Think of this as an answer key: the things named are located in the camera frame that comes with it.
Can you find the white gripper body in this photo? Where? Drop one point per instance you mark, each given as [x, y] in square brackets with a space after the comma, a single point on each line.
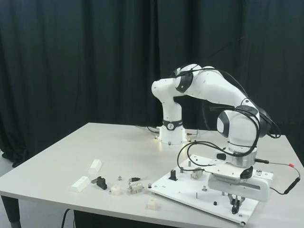
[259, 186]

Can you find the black Ethernet plug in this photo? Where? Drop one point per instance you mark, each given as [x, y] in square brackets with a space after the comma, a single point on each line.
[234, 207]

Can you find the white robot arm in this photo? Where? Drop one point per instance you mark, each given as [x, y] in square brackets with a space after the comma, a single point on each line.
[171, 102]

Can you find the metal BNC plug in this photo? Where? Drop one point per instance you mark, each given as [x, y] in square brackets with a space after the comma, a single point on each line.
[259, 173]

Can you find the white task board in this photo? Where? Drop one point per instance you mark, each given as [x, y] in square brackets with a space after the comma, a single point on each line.
[180, 190]

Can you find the small white square holder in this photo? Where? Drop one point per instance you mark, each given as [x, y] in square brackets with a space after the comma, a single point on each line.
[152, 204]
[116, 190]

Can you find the small metal bolt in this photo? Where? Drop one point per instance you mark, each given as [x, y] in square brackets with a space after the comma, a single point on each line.
[149, 185]

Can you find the beige metal waterproof plug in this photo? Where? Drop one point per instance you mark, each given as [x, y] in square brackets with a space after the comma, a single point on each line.
[133, 188]

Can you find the black USB plug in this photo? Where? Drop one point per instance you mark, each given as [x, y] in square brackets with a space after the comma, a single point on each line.
[134, 179]

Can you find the small metal peg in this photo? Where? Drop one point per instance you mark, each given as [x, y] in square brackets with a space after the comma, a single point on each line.
[120, 177]

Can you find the black D-SUB plug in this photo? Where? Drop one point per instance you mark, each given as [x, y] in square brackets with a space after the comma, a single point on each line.
[101, 183]

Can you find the white long holder block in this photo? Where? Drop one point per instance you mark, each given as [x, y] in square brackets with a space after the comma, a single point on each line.
[79, 184]
[95, 165]

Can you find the black curtain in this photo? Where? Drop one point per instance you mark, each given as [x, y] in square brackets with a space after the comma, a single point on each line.
[71, 59]

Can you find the black table leg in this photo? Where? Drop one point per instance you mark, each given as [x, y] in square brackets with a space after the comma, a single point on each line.
[10, 211]

